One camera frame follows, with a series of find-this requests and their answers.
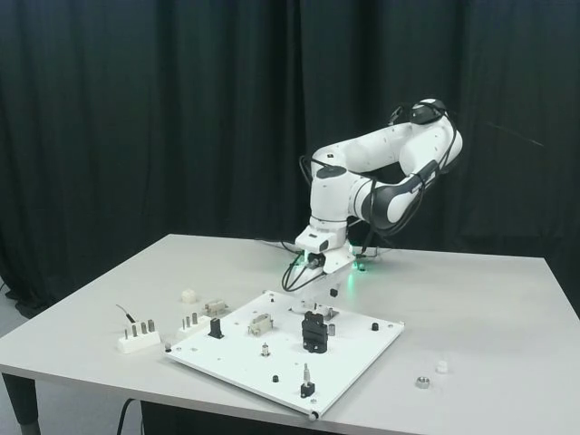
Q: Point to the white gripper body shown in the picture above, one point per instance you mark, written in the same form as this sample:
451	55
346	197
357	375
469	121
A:
337	262

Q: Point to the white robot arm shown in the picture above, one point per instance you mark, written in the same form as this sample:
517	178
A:
376	147

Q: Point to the white small gear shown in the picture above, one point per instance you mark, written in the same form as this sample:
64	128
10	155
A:
441	366

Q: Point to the black stepped plug block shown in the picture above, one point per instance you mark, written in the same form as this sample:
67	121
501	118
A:
313	337

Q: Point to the metal BNC plug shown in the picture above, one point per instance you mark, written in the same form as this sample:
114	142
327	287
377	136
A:
263	350

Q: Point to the white task board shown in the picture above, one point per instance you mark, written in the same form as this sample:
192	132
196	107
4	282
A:
272	362

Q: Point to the metal connector plug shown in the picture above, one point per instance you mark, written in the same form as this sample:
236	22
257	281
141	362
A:
214	308

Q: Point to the black USB plug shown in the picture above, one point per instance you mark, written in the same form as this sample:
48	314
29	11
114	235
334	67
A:
215	328

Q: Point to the metal hex bolt nut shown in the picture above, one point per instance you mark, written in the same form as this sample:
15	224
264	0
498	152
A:
422	382

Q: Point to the small white cube holder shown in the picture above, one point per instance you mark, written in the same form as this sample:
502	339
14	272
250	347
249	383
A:
190	296

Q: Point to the white small peg holder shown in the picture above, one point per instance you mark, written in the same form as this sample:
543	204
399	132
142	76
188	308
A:
189	331

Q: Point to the metal square peg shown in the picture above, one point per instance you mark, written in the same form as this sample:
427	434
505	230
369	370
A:
150	325

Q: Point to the white long peg holder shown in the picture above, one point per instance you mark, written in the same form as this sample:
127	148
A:
148	340

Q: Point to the black curtain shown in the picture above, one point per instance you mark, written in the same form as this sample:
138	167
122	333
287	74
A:
158	113

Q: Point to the dark table leg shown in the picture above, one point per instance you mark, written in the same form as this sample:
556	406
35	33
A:
20	401

